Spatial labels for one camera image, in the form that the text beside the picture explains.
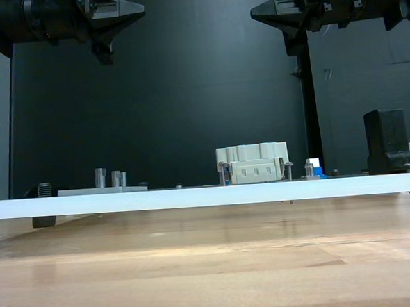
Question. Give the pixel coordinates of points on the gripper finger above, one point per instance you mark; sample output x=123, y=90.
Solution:
x=284, y=23
x=113, y=27
x=130, y=8
x=272, y=8

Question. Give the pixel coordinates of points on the beige multi-pin connector housing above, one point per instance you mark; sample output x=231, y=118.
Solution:
x=254, y=157

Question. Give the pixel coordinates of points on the black USB socket housing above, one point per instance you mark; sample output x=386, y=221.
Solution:
x=384, y=132

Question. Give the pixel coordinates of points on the small blue white connector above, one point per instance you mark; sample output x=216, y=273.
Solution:
x=319, y=172

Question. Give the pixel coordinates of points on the black vertical pillar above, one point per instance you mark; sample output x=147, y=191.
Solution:
x=312, y=119

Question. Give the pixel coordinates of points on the silver mounting screw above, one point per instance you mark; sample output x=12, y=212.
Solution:
x=289, y=171

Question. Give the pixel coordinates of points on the silver metal peg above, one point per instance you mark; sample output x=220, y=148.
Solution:
x=116, y=180
x=124, y=180
x=101, y=179

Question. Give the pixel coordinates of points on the small black screw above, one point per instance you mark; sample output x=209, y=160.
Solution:
x=335, y=172

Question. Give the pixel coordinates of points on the grey metal plate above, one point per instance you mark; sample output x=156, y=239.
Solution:
x=89, y=191

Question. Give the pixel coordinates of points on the black knurled bolt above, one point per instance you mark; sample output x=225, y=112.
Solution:
x=44, y=190

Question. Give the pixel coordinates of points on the white task board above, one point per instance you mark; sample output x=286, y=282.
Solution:
x=207, y=196

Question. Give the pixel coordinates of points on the small silver metal post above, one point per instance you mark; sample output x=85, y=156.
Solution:
x=309, y=171

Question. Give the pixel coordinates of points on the blue connector mount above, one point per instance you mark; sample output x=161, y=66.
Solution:
x=228, y=181

